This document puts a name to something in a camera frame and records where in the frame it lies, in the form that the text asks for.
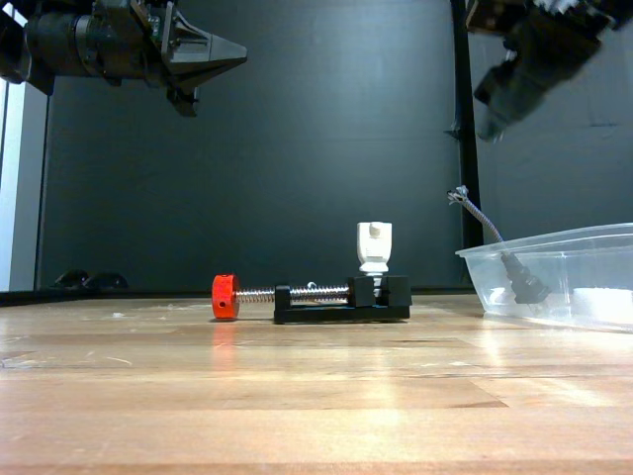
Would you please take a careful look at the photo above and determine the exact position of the black plug with braided cable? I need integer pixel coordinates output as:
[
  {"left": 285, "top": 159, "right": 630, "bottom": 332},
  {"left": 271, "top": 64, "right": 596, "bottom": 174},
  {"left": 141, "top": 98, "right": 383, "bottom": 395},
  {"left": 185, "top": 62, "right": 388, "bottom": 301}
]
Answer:
[{"left": 446, "top": 184, "right": 553, "bottom": 314}]

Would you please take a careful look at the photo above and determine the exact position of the clear plastic tub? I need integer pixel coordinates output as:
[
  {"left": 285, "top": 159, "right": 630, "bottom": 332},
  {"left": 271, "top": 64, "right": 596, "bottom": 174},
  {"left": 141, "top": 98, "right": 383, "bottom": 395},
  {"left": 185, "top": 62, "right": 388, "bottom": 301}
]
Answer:
[{"left": 454, "top": 222, "right": 633, "bottom": 335}]

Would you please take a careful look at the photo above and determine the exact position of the black clamp with orange knob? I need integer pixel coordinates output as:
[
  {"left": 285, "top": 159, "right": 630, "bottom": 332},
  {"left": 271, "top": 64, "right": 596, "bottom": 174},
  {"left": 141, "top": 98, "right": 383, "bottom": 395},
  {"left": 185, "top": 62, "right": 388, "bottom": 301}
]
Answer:
[{"left": 211, "top": 272, "right": 412, "bottom": 326}]

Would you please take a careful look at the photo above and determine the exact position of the white socket with white cable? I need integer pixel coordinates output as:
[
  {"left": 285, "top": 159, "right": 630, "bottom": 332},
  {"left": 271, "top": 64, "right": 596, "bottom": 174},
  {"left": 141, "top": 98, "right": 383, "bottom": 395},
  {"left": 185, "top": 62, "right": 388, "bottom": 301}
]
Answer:
[{"left": 355, "top": 221, "right": 395, "bottom": 298}]

